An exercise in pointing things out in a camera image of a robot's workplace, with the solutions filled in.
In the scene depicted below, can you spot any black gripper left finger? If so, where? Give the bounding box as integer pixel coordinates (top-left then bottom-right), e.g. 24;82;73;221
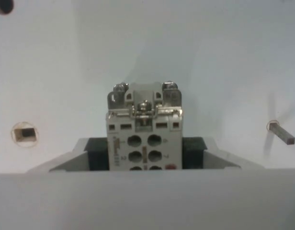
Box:
25;137;109;172

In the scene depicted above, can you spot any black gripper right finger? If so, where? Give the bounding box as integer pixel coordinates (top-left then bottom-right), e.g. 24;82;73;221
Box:
182;136;266;172

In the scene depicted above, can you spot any grey waterproof plug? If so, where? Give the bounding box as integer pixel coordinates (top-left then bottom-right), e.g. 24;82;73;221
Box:
106;80;184;172

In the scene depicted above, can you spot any thin metal square peg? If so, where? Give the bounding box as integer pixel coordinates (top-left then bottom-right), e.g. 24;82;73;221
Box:
266;119;295;146

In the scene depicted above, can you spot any white task board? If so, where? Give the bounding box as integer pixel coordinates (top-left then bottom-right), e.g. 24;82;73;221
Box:
0;0;295;174

